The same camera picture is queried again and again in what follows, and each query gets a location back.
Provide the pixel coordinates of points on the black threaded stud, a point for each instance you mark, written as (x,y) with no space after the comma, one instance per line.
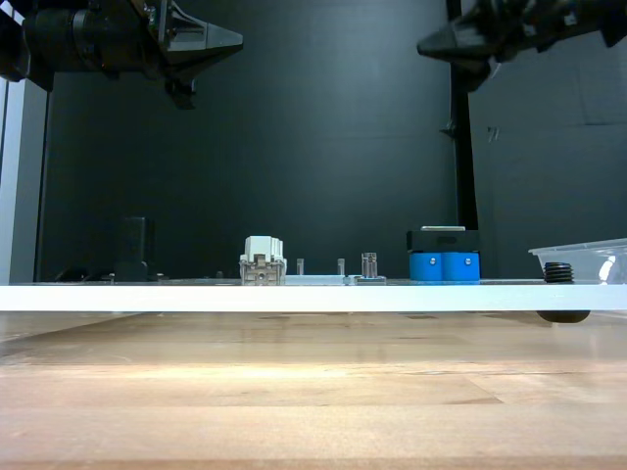
(558,272)

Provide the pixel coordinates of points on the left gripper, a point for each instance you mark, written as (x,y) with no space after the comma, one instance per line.
(149,34)

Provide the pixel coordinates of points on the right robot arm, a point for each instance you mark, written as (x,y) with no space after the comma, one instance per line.
(597,17)

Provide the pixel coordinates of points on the tall black block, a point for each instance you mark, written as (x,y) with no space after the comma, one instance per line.
(134,245)

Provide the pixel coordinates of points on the white task board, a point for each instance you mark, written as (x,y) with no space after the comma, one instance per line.
(294,297)

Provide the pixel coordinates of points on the blue socket block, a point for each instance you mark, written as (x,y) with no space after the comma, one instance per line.
(461,267)
(426,267)

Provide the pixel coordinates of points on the black frame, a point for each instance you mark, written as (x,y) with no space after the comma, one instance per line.
(463,147)

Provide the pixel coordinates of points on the beige many-pin connector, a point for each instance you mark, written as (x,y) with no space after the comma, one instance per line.
(263,262)

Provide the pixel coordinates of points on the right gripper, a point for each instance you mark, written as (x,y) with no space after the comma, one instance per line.
(524,22)

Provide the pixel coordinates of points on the small steel fitting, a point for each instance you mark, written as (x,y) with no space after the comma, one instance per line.
(370,267)

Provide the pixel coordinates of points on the steel bar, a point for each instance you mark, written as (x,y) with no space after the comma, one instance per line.
(443,228)

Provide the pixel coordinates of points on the clear plastic container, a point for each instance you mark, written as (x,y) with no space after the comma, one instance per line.
(588,259)

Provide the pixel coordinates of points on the short steel peg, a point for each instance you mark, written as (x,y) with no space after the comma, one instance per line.
(341,266)
(301,266)

